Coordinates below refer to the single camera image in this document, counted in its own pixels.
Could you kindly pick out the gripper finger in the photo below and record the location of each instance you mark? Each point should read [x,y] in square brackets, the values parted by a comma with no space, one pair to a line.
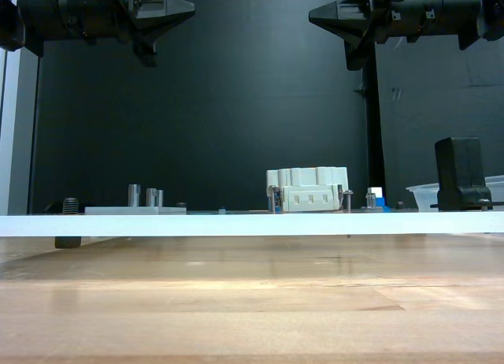
[334,17]
[173,9]

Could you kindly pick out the white taskboard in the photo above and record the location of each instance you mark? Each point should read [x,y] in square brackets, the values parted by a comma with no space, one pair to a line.
[236,224]

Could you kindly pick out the small blue white clamp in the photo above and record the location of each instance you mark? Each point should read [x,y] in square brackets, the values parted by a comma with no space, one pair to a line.
[379,192]

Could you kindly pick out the steel machine screw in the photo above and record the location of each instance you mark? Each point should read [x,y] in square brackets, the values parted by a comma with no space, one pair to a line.
[271,198]
[347,198]

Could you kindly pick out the black socket-head screw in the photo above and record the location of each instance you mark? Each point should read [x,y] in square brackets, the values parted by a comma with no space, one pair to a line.
[400,205]
[71,206]

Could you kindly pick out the clear plastic tub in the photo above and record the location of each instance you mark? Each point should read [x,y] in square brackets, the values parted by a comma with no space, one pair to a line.
[423,196]

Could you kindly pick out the black connector socket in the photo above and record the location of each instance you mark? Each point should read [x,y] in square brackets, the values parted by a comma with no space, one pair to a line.
[460,171]

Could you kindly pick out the blue connector socket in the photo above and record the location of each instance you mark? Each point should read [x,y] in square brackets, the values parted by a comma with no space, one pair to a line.
[279,200]

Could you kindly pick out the grey metal plate with pegs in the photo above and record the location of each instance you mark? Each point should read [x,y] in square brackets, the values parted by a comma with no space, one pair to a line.
[118,210]

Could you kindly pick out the black window post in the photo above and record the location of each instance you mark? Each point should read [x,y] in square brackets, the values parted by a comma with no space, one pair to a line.
[374,123]

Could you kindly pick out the grey window frame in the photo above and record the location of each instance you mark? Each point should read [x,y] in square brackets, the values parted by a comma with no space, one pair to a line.
[15,143]

